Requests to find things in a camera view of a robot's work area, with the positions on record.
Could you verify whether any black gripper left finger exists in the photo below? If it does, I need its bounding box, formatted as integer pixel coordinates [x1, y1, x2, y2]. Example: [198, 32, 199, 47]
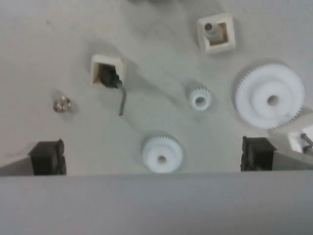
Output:
[0, 138, 67, 176]

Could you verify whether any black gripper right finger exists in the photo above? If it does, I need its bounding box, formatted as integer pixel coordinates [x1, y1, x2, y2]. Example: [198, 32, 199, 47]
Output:
[241, 136, 313, 172]

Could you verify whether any white USB plug holder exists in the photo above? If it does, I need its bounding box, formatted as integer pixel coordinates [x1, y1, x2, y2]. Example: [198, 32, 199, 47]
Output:
[90, 54, 129, 87]

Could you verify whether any black USB plug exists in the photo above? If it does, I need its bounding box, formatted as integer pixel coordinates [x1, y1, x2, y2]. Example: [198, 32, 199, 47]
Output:
[98, 62, 128, 117]

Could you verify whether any white round peg holder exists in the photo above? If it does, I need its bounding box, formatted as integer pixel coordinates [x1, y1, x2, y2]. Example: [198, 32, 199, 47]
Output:
[268, 107, 313, 158]

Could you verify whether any metal bolt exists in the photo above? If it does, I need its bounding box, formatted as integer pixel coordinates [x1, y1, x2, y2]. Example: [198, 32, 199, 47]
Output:
[52, 95, 73, 114]

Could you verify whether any white large gear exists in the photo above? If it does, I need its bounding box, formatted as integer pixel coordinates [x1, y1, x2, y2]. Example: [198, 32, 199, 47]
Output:
[234, 63, 306, 131]

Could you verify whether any white small gear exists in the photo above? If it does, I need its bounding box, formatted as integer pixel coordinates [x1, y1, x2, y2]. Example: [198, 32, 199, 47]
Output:
[188, 85, 211, 111]

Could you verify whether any white medium gear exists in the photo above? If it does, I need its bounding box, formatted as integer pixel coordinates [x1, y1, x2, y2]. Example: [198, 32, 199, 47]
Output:
[141, 134, 183, 174]

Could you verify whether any white Ethernet plug holder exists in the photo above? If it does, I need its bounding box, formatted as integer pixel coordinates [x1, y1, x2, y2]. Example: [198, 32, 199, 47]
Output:
[197, 13, 236, 55]

